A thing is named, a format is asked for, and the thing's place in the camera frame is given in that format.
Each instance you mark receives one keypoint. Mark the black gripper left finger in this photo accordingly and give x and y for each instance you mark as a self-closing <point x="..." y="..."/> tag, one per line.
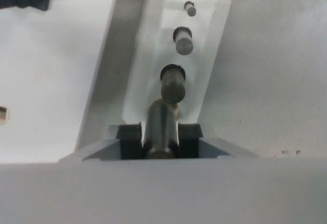
<point x="129" y="142"/>

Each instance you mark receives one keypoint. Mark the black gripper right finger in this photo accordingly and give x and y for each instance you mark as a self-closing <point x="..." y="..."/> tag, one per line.
<point x="189" y="142"/>

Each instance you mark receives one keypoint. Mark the extra large metal round peg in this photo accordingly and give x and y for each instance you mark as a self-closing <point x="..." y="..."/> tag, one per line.
<point x="159" y="127"/>

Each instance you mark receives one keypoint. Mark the white round peg holder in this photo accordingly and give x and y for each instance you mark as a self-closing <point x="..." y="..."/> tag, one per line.
<point x="201" y="68"/>

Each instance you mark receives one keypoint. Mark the medium metal round peg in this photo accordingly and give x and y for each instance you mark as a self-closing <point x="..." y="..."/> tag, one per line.
<point x="184" y="46"/>

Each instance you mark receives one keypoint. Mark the small metal round peg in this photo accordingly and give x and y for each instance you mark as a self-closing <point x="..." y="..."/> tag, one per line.
<point x="191" y="11"/>

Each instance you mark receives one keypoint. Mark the white task board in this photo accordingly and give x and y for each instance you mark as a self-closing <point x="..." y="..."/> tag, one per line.
<point x="51" y="68"/>

